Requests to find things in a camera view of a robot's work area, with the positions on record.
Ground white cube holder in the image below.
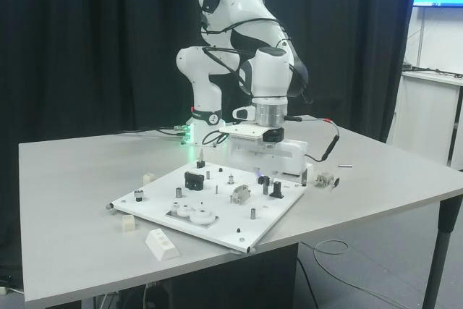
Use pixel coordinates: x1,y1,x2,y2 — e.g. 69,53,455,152
120,214,136,232

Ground thin black rod on wire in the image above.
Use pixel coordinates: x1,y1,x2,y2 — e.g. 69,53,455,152
284,115,341,162

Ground black curtains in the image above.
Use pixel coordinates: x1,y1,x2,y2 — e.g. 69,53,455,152
0,0,422,151

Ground white large gear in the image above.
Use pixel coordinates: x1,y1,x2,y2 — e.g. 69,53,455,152
189,208,215,227

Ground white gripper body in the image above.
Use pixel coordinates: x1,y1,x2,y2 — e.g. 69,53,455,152
227,139,309,177

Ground grey cable on floor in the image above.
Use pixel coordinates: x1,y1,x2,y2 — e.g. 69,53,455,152
299,239,430,309

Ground black cables along arm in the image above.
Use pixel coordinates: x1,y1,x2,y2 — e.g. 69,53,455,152
199,11,312,106

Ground white holder with three holes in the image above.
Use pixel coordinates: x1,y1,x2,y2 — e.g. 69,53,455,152
145,228,180,261

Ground cables at arm foot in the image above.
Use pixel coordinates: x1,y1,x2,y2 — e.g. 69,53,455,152
154,125,193,137

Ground grey table leg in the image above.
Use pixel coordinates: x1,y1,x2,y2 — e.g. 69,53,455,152
422,192,455,309

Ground white task board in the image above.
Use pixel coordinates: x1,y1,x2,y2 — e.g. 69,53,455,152
109,161,308,254

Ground clear Ethernet plug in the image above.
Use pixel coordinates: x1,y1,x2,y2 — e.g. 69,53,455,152
313,174,341,191

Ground black D-SUB plug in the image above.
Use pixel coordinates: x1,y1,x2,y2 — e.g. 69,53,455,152
184,170,205,192

